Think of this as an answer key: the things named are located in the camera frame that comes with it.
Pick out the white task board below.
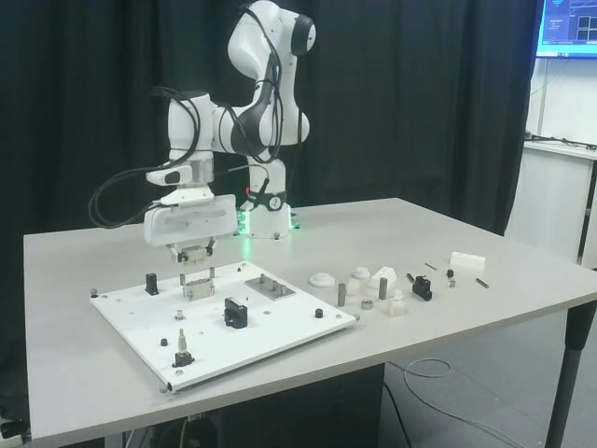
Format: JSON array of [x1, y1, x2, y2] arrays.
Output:
[[89, 259, 361, 394]]

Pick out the dark grey table leg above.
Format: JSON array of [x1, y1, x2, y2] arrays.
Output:
[[544, 301, 587, 448]]

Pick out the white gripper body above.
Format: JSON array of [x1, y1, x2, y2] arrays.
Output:
[[143, 193, 237, 248]]

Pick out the blue screen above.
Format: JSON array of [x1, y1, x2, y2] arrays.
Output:
[[535, 0, 597, 60]]

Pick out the white block holder with holes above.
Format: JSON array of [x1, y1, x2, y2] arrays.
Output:
[[449, 250, 487, 272]]

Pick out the grey floor cable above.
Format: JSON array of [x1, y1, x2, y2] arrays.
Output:
[[401, 357, 563, 436]]

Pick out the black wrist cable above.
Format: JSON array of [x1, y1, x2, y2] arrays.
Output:
[[90, 85, 220, 231]]

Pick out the black D-SUB plug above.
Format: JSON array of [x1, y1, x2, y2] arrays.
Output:
[[223, 296, 249, 327]]

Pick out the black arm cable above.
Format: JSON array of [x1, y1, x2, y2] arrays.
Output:
[[218, 0, 290, 206]]

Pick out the white house-shaped holder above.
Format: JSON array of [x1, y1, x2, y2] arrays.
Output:
[[367, 265, 400, 293]]

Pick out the black curtain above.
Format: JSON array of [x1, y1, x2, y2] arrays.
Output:
[[0, 0, 546, 424]]

